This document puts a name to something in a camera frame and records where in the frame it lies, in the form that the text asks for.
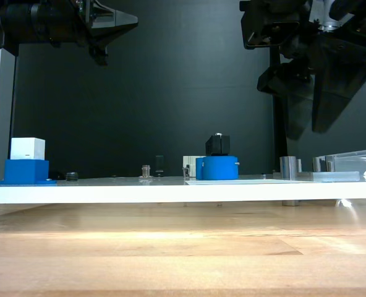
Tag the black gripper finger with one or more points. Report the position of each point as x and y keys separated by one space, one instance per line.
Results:
x=118 y=21
x=294 y=89
x=334 y=80

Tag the silver metal cylinder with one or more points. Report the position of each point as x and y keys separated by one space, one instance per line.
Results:
x=287 y=167

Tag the clear plastic tub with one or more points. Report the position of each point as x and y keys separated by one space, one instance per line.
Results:
x=356 y=161

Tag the black clamp block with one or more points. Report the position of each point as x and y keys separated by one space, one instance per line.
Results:
x=217 y=145

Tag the blue round holder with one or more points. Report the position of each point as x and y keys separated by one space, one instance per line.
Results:
x=220 y=168

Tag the metal board foot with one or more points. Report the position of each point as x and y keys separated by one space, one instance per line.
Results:
x=289 y=203

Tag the white cube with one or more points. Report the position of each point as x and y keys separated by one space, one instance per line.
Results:
x=27 y=148

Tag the blue square base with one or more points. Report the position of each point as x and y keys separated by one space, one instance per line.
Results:
x=25 y=171

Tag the small clear connector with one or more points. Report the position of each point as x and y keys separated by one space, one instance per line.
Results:
x=145 y=171

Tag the black knurled knob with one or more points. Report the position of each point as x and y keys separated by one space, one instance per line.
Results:
x=72 y=176

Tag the white board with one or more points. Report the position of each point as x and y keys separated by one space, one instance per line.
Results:
x=108 y=193

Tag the black aluminium frame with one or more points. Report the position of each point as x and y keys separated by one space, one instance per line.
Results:
x=279 y=130

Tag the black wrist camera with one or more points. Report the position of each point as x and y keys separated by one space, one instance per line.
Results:
x=272 y=34

